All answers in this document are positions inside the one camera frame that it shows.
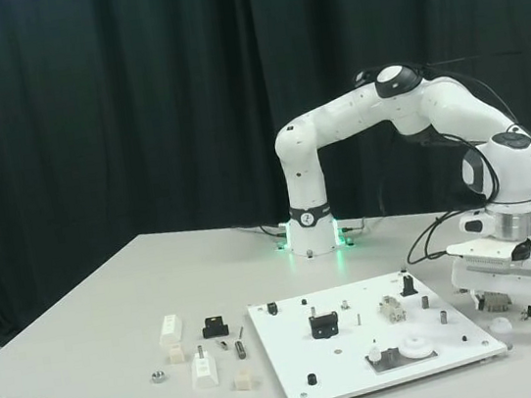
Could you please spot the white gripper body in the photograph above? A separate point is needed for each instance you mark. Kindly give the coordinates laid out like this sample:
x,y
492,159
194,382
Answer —
x,y
504,276

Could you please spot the white large gear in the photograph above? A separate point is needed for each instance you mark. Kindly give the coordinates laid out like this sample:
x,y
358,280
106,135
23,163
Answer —
x,y
416,347

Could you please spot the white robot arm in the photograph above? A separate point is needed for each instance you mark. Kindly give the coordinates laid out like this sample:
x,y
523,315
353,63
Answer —
x,y
299,154

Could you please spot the white medium gear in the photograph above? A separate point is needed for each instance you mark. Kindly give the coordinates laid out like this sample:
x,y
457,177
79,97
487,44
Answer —
x,y
501,327

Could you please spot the white small gear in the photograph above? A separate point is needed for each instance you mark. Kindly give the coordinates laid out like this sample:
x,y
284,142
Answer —
x,y
375,352

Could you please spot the beige waterproof plug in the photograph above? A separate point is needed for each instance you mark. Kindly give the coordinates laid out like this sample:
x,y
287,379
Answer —
x,y
497,299

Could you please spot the black upright plug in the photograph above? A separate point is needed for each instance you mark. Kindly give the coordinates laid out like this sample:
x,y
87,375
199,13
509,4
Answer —
x,y
407,284

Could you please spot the white task board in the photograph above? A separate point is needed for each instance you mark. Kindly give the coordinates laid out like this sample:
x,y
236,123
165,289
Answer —
x,y
347,360

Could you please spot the thin metal pin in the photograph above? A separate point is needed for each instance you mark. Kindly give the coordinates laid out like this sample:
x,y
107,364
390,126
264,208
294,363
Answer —
x,y
240,331

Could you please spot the dark metal round peg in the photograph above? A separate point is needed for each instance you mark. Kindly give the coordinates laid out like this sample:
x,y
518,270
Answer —
x,y
239,350

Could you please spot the small cream block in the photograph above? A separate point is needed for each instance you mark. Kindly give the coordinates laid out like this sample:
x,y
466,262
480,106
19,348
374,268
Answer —
x,y
175,354
245,379

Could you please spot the black D-SUB plug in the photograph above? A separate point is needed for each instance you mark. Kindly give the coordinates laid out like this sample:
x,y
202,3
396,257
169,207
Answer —
x,y
214,326

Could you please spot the white peg holder with peg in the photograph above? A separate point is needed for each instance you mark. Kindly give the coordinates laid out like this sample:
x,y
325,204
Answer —
x,y
206,373

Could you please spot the white empty peg holder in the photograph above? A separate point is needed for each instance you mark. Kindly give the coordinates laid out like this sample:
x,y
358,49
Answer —
x,y
170,330

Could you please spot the metal nut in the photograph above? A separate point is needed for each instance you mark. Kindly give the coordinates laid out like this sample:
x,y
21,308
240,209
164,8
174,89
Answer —
x,y
158,376

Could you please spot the black curtains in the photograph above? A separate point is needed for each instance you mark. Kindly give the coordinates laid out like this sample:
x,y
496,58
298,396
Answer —
x,y
85,110

